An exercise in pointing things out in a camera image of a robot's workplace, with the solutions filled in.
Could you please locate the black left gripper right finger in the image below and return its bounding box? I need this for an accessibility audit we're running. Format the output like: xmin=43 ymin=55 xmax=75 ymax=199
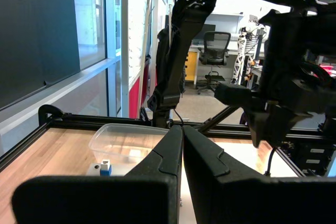
xmin=183 ymin=125 xmax=336 ymax=224

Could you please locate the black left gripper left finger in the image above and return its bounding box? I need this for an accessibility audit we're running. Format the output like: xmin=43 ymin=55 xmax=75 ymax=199
xmin=11 ymin=125 xmax=184 ymax=224

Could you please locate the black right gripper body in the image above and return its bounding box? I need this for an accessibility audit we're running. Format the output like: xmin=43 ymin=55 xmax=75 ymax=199
xmin=243 ymin=84 xmax=329 ymax=116

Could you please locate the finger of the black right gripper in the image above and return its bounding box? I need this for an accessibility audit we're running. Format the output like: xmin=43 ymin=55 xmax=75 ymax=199
xmin=248 ymin=102 xmax=312 ymax=148

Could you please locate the black USB connector cable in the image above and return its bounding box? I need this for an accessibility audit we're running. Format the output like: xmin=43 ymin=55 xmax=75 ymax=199
xmin=264 ymin=146 xmax=279 ymax=177

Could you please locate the blue white connector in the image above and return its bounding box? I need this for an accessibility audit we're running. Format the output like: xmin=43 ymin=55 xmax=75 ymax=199
xmin=99 ymin=158 xmax=112 ymax=176

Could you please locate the black controller box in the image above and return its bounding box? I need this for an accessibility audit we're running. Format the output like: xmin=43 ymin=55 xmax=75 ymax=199
xmin=288 ymin=140 xmax=333 ymax=176

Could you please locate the red bin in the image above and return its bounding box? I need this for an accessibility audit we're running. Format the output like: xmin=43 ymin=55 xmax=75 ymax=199
xmin=309 ymin=63 xmax=336 ymax=78

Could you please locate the white lattice stand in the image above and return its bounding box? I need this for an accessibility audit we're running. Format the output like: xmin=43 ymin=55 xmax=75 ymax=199
xmin=230 ymin=15 xmax=266 ymax=88

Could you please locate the clear plastic tub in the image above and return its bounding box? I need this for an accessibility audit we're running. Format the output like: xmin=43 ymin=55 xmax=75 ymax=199
xmin=88 ymin=123 xmax=170 ymax=177

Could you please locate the black office chair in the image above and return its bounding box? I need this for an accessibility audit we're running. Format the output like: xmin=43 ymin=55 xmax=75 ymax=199
xmin=198 ymin=31 xmax=232 ymax=98

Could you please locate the yellow cabinet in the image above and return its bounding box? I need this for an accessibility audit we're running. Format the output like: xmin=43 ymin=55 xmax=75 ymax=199
xmin=185 ymin=50 xmax=198 ymax=82

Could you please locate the black monitor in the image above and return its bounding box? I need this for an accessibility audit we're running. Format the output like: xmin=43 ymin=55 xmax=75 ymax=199
xmin=202 ymin=24 xmax=216 ymax=39

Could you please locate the red partition panel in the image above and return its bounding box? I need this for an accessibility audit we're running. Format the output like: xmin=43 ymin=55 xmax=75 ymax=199
xmin=128 ymin=73 xmax=148 ymax=119

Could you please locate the white partition board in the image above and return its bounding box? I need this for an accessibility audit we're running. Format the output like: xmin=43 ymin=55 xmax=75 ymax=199
xmin=121 ymin=0 xmax=151 ymax=83

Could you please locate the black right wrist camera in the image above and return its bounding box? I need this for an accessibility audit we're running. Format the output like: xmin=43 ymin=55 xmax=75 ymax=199
xmin=214 ymin=83 xmax=253 ymax=107

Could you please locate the black aluminium frame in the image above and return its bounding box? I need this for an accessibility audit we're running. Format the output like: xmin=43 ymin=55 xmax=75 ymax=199
xmin=0 ymin=104 xmax=336 ymax=177

